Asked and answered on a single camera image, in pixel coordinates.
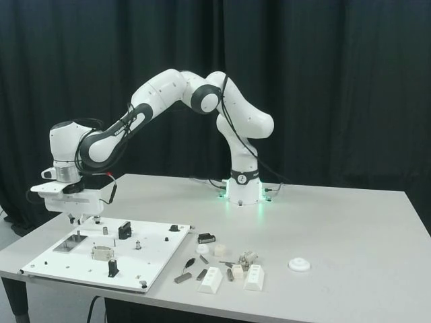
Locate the metal round peg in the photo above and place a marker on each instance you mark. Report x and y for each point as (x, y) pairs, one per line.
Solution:
(202, 274)

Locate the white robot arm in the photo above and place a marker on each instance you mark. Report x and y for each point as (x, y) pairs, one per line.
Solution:
(161, 91)

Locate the white task board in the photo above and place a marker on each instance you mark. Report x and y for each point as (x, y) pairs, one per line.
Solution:
(101, 255)

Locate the metal bolt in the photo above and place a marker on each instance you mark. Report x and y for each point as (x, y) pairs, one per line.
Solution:
(224, 263)

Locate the flat white mount plate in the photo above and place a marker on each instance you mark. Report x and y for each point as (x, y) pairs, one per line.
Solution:
(45, 189)

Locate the white medium gear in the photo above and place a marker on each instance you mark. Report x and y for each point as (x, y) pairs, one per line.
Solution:
(202, 250)

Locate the white small gear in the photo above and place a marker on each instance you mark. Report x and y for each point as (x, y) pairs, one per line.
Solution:
(220, 251)

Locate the small white holder block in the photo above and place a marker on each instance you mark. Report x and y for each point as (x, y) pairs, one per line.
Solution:
(237, 271)

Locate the white peg holder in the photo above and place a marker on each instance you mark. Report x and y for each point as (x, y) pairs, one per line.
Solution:
(210, 280)
(254, 278)

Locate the black curtain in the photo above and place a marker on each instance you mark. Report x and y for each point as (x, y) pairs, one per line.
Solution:
(336, 67)

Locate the black D-SUB plug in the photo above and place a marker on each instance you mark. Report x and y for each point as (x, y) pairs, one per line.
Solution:
(206, 238)

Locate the white large gear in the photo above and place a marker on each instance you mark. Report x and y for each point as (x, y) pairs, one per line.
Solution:
(299, 264)

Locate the black USB plug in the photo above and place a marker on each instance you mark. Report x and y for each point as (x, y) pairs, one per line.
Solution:
(190, 262)

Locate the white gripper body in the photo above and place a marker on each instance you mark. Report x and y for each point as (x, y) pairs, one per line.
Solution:
(74, 202)

